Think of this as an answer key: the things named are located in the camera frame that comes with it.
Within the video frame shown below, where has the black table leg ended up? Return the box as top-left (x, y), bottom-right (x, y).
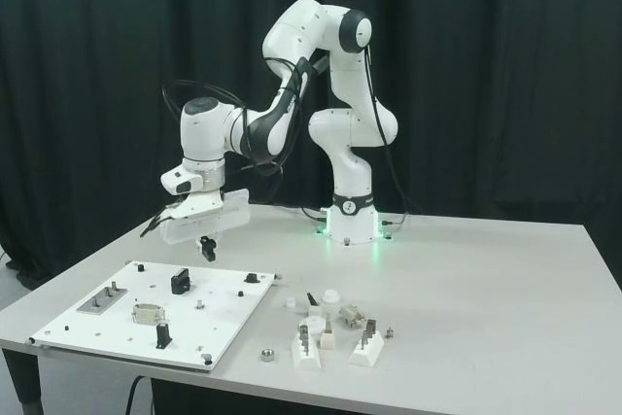
top-left (0, 347), bottom-right (39, 415)

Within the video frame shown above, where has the black base cable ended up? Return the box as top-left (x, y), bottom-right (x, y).
top-left (297, 204), bottom-right (336, 225)

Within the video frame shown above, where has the white round peg holder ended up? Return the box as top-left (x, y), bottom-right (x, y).
top-left (290, 327), bottom-right (323, 368)

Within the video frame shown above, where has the black curtain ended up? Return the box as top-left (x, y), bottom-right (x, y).
top-left (0, 0), bottom-right (622, 290)

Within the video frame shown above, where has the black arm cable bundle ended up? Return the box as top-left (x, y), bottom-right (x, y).
top-left (162, 57), bottom-right (312, 178)

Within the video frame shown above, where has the black D-SUB plug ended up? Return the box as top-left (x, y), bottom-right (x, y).
top-left (197, 234), bottom-right (218, 261)

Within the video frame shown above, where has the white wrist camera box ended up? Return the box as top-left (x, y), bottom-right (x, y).
top-left (160, 167), bottom-right (206, 196)

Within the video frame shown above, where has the black camera cable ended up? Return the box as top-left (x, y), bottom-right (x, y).
top-left (140, 200), bottom-right (189, 237)

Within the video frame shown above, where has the white square peg holder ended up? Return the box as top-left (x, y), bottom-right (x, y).
top-left (348, 331), bottom-right (386, 366)

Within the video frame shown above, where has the small white block holder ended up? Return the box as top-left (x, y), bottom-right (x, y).
top-left (319, 320), bottom-right (337, 350)

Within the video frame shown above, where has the white task board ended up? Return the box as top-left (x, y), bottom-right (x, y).
top-left (27, 259), bottom-right (283, 373)

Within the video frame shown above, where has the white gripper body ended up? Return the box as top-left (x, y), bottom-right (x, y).
top-left (162, 190), bottom-right (252, 247)

